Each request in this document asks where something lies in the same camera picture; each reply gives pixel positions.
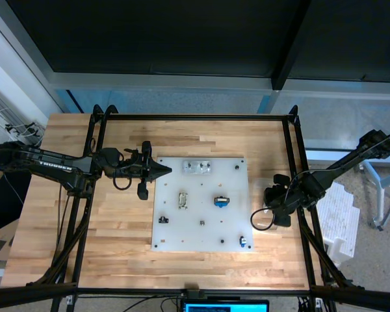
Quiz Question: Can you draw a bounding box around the brown cardboard sheet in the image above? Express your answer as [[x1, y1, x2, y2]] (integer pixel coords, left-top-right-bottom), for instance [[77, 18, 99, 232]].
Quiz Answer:
[[0, 216, 22, 261]]

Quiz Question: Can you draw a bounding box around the clear acrylic block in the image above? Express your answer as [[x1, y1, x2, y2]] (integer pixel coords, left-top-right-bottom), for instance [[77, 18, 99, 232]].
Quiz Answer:
[[181, 159, 213, 176]]

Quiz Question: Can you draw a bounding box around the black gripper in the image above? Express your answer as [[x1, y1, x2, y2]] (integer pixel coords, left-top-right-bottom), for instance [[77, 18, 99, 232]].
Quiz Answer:
[[263, 174, 295, 228], [123, 140, 174, 201]]

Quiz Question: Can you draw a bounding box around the white task board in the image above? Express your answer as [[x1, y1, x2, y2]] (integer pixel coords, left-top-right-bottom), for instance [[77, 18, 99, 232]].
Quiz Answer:
[[151, 157, 256, 253]]

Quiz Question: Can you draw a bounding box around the white foam packing block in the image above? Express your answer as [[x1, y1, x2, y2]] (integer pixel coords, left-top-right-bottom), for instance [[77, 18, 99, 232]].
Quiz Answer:
[[317, 181, 361, 268]]

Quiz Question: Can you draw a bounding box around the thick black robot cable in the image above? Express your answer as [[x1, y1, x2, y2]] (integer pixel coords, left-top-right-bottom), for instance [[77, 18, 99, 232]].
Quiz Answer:
[[250, 207, 278, 232], [112, 174, 133, 191]]

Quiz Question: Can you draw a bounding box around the black metal frame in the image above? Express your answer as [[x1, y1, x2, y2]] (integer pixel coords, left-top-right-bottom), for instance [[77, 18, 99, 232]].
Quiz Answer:
[[0, 103, 390, 312]]

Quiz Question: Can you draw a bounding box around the laptop screen with blue edge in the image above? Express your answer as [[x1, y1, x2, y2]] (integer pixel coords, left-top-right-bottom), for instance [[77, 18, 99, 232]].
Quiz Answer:
[[181, 299, 270, 312]]

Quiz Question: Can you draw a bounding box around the small table camera box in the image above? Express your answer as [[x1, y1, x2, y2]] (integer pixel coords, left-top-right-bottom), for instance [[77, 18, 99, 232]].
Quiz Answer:
[[184, 281, 205, 299]]

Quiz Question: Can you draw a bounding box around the grey metal stand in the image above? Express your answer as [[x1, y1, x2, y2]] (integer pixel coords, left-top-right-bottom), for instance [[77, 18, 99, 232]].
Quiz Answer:
[[360, 159, 390, 232]]

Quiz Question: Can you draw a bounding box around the blue and black socket mount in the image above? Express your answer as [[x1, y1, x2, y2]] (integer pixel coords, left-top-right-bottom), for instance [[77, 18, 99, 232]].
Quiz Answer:
[[213, 194, 230, 209]]

